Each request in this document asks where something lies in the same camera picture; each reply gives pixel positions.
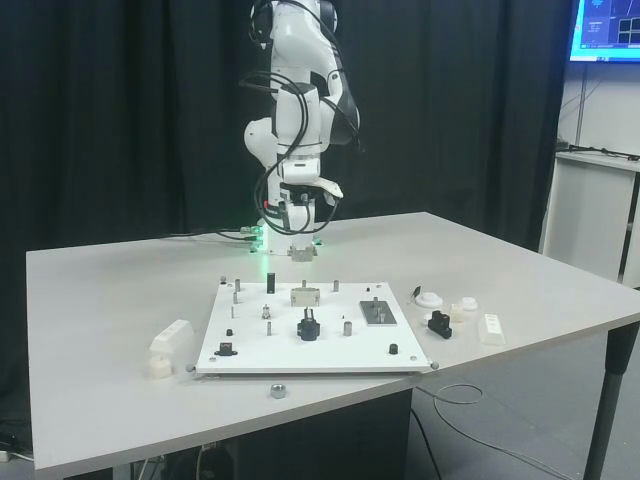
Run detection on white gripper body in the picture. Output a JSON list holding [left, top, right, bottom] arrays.
[[286, 199, 318, 249]]

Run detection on grey waterproof plug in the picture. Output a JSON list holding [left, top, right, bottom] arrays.
[[288, 244, 320, 265]]

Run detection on white task board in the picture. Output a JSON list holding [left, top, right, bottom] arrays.
[[194, 281, 434, 377]]

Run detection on black D-SUB plug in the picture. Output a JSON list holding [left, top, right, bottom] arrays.
[[426, 310, 455, 340]]

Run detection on long white holder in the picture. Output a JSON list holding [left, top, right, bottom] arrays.
[[149, 318, 196, 358]]

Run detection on black cabinet under table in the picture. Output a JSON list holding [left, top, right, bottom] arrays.
[[130, 385, 417, 480]]

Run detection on black curtain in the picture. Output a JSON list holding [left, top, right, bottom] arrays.
[[0, 0, 581, 480]]

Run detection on white peg holder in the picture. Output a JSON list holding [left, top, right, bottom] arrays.
[[476, 312, 508, 347]]

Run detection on white cabinet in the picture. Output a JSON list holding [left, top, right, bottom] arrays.
[[538, 149, 640, 290]]

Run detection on black table leg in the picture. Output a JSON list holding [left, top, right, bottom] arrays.
[[583, 327, 632, 480]]

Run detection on blue screen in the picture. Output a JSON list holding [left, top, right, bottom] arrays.
[[568, 0, 640, 65]]

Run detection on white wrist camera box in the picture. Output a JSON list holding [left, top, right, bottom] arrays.
[[278, 158, 322, 184]]

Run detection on black cables at arm foot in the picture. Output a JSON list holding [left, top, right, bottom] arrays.
[[167, 225, 264, 243]]

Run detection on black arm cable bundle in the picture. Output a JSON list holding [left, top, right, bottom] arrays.
[[238, 0, 369, 236]]

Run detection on grey floor cable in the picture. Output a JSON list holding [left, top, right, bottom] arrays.
[[431, 382, 487, 451]]

